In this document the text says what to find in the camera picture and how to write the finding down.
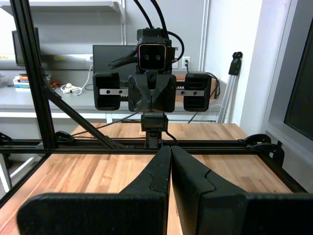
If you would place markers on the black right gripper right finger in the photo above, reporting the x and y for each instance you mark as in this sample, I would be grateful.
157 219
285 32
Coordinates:
244 213

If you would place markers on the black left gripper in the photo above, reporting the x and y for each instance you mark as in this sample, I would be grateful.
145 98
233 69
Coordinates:
106 80

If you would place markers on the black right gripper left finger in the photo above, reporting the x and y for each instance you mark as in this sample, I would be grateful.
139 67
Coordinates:
97 213

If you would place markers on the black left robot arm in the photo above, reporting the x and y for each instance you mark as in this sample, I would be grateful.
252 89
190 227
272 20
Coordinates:
154 124

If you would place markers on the black computer monitor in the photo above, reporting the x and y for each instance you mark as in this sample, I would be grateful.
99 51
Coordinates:
102 54
17 49

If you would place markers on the grey office desk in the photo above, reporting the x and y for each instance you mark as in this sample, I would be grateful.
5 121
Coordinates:
73 100

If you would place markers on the small orange tool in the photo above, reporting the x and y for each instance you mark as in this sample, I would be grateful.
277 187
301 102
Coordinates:
55 84

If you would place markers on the stack of books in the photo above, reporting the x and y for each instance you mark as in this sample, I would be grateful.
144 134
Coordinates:
20 83

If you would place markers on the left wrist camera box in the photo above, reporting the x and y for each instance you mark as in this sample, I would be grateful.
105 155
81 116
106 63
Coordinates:
151 57

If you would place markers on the white wall outlet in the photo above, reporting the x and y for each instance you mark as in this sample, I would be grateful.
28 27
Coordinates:
186 63

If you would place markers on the black metal table frame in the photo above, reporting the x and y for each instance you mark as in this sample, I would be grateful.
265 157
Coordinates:
36 98

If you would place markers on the white wall shelf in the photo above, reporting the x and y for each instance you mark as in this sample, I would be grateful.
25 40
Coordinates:
73 5

